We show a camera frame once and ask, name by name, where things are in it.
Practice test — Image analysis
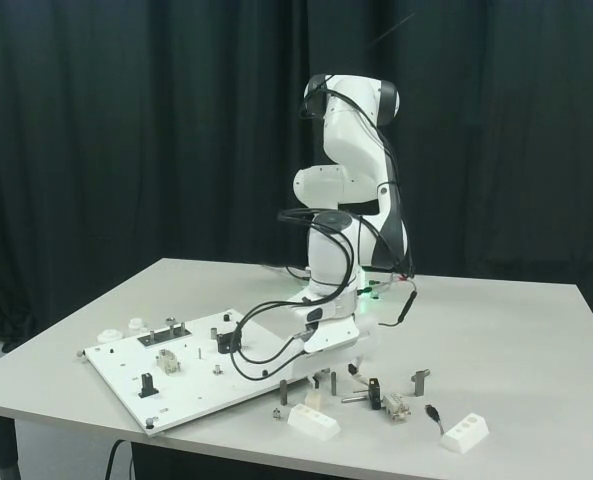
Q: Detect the black USB plug with cable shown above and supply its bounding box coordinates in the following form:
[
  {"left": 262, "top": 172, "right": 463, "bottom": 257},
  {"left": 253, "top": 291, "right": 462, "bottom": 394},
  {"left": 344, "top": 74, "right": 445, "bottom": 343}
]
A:
[{"left": 424, "top": 403, "right": 448, "bottom": 438}]

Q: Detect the black D-SUB plug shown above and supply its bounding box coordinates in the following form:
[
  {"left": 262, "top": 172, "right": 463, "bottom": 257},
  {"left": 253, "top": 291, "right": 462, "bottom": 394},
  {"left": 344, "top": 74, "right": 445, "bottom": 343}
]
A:
[{"left": 367, "top": 378, "right": 384, "bottom": 412}]

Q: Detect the thin black rod on wire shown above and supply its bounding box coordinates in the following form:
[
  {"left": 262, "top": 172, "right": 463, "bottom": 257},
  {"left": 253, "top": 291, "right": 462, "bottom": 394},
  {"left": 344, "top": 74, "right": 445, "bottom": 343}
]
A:
[{"left": 378, "top": 290, "right": 420, "bottom": 329}]

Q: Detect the white holder with holes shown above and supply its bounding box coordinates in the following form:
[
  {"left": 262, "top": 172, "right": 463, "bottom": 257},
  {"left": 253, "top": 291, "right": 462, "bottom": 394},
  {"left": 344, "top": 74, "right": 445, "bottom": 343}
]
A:
[
  {"left": 286, "top": 403, "right": 340, "bottom": 441},
  {"left": 439, "top": 413, "right": 491, "bottom": 455}
]

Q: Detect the beige waterproof plug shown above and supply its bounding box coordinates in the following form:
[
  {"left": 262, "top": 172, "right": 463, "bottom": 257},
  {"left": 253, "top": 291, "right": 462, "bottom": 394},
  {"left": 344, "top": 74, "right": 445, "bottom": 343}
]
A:
[{"left": 381, "top": 392, "right": 410, "bottom": 419}]

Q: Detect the black floor cable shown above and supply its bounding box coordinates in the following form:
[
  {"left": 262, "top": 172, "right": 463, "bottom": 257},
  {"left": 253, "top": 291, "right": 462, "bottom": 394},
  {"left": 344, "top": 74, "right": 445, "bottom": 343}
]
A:
[{"left": 106, "top": 438, "right": 130, "bottom": 480}]

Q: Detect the dark table leg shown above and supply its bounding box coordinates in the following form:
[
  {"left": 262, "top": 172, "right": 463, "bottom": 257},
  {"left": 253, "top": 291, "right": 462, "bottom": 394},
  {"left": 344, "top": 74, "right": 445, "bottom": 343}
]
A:
[{"left": 0, "top": 413, "right": 20, "bottom": 480}]

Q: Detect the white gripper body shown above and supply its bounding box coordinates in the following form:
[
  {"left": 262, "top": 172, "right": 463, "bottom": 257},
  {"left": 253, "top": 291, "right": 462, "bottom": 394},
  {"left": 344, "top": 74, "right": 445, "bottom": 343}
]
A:
[{"left": 303, "top": 318, "right": 365, "bottom": 374}]

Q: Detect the black curtain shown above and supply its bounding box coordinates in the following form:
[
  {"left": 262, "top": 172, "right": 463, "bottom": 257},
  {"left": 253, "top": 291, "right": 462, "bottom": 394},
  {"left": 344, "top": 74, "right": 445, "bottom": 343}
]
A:
[{"left": 0, "top": 0, "right": 593, "bottom": 354}]

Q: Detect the white task board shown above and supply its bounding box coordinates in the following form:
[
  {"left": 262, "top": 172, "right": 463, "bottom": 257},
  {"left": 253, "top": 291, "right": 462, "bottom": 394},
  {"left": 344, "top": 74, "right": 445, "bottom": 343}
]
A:
[{"left": 78, "top": 308, "right": 330, "bottom": 440}]

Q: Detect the metal square peg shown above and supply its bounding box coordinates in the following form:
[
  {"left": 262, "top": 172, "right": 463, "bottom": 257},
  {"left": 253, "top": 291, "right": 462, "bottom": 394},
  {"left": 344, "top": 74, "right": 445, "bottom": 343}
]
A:
[{"left": 410, "top": 368, "right": 433, "bottom": 399}]

